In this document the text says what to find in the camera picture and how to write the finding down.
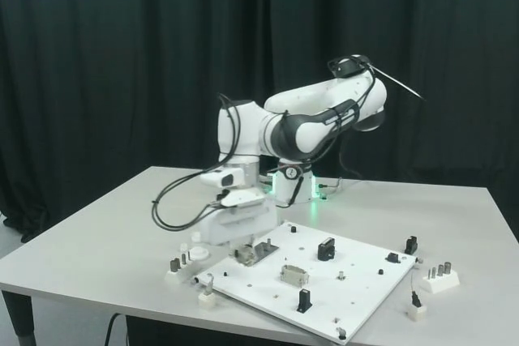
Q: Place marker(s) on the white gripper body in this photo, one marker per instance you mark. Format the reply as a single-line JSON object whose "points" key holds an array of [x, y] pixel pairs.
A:
{"points": [[239, 226]]}

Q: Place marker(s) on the grey waterproof plug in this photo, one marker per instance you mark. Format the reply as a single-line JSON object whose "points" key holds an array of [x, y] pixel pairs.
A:
{"points": [[243, 256]]}

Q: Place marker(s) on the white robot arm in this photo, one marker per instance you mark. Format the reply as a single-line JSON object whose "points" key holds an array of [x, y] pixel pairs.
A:
{"points": [[316, 99]]}

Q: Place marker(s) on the white medium gear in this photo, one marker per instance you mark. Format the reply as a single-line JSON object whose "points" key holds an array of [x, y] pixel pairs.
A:
{"points": [[196, 236]]}

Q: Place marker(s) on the white large gear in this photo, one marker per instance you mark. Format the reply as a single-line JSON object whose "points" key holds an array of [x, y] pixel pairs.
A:
{"points": [[200, 253]]}

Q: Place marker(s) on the white box with dark window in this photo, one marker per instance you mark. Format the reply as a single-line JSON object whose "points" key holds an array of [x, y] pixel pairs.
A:
{"points": [[221, 180]]}

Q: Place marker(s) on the medium metal square peg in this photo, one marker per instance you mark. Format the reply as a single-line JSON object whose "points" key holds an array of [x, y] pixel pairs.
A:
{"points": [[184, 259]]}

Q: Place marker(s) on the thin black rod red tag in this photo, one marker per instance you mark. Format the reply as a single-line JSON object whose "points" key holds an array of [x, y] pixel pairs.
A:
{"points": [[295, 192]]}

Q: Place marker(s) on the metal USB plug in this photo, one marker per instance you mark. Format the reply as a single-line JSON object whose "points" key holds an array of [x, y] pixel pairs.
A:
{"points": [[208, 287]]}

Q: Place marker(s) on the white holder with square pegs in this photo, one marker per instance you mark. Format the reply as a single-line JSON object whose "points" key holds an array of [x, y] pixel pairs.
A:
{"points": [[182, 275]]}

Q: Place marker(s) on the large metal square peg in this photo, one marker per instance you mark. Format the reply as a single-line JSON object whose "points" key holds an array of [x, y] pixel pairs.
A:
{"points": [[175, 266]]}

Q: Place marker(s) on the small white plug holder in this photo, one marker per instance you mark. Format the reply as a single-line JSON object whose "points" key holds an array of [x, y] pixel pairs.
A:
{"points": [[207, 302], [416, 313]]}

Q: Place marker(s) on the white task board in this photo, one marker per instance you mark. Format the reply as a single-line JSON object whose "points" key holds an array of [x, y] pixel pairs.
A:
{"points": [[365, 301]]}

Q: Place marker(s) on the black D-SUB plug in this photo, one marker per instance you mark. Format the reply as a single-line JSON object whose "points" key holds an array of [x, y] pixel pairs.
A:
{"points": [[411, 244]]}

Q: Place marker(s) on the black Ethernet plug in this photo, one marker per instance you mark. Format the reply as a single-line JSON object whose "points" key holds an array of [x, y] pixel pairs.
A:
{"points": [[415, 298]]}

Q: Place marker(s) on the small metal round peg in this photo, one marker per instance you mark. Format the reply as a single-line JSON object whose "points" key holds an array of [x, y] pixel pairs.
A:
{"points": [[429, 273]]}

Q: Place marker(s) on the medium metal round peg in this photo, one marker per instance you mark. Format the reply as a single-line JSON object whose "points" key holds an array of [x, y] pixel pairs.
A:
{"points": [[439, 271]]}

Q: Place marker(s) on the white holder with round pegs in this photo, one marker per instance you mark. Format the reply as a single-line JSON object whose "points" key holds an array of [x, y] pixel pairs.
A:
{"points": [[440, 284]]}

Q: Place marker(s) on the large metal round peg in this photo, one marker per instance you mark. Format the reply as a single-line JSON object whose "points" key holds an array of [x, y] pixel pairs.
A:
{"points": [[447, 268]]}

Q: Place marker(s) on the black curtain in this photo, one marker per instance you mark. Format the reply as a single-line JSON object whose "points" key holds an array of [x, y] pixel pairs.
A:
{"points": [[121, 38]]}

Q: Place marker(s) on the dark table leg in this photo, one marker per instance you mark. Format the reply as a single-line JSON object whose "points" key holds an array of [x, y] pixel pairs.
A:
{"points": [[18, 317]]}

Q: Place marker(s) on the flat white mount plate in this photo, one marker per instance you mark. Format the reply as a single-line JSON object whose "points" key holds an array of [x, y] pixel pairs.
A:
{"points": [[243, 199]]}

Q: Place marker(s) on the black table frame panel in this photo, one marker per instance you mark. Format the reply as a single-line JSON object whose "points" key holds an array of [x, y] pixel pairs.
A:
{"points": [[182, 331]]}

